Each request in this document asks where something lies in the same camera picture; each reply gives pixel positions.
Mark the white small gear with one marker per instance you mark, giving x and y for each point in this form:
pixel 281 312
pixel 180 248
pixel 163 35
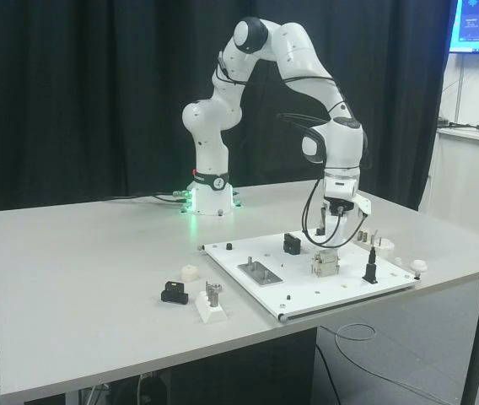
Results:
pixel 397 260

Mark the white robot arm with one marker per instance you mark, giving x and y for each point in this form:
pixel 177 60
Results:
pixel 298 55

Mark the white task board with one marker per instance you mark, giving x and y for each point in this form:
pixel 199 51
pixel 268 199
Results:
pixel 307 291

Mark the white cabinet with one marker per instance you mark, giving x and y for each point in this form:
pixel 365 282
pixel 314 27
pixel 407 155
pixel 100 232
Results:
pixel 463 177

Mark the white small holder block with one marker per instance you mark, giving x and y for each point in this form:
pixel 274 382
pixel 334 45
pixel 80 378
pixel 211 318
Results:
pixel 189 273

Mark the white medium gear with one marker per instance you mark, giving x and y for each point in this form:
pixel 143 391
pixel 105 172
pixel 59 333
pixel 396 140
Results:
pixel 418 266

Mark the black curtain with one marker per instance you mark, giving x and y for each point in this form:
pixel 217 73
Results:
pixel 54 105

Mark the metal bolt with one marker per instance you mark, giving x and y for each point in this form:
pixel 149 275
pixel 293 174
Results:
pixel 218 287

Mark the white peg holder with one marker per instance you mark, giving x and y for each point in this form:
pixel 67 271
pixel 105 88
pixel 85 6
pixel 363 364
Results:
pixel 385 250
pixel 212 314

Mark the metal peg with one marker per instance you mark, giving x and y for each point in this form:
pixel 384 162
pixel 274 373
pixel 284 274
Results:
pixel 210 294
pixel 216 301

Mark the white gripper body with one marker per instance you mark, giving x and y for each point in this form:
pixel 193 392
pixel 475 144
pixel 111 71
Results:
pixel 330 223

